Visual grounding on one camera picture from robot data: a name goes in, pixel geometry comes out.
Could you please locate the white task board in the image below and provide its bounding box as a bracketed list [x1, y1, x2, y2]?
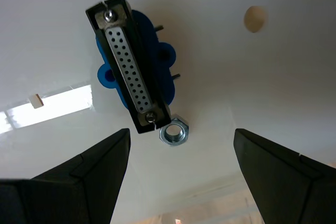
[0, 0, 336, 224]

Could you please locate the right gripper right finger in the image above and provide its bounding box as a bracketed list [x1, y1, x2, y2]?
[233, 129, 336, 224]

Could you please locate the blue socket block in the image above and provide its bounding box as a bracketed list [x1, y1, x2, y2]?
[85, 0, 177, 134]

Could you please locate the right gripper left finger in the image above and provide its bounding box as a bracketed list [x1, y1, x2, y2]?
[0, 128, 131, 224]

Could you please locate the steel nut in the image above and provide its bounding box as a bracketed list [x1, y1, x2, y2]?
[159, 113, 190, 146]

